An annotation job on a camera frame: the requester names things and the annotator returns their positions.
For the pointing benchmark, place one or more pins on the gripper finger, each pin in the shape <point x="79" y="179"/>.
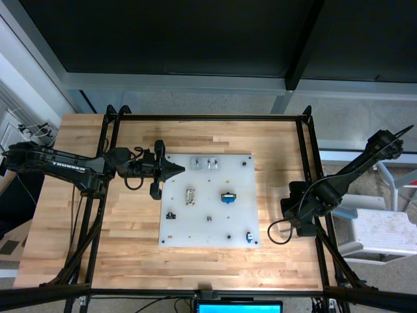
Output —
<point x="172" y="165"/>
<point x="172" y="172"/>

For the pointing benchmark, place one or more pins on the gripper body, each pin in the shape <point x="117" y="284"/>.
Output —
<point x="296" y="189"/>
<point x="158" y="163"/>

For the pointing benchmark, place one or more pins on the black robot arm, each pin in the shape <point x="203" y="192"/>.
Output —
<point x="352" y="172"/>
<point x="65" y="166"/>

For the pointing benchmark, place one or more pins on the beige multi-pin connector housing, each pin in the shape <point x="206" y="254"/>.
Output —
<point x="191" y="197"/>

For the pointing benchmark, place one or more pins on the blue d-sub connector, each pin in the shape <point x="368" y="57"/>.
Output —
<point x="228" y="198"/>

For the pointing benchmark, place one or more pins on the clear plastic tub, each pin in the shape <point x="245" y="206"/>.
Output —
<point x="275" y="208"/>

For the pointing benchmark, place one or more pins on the small black socket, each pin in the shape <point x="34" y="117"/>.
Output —
<point x="170" y="216"/>

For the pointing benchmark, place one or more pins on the white mounting board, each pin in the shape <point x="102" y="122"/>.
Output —
<point x="202" y="228"/>

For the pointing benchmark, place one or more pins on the blue rj45 socket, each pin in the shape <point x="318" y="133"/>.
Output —
<point x="249" y="236"/>

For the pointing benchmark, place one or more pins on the white step stool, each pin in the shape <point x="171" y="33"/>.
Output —
<point x="384" y="228"/>

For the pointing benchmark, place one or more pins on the blue laptop screen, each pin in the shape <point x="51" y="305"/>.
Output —
<point x="238" y="308"/>

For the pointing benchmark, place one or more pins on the black aluminium frame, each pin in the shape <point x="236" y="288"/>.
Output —
<point x="195" y="117"/>

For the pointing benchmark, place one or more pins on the small black camera box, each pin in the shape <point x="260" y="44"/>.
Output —
<point x="206" y="291"/>

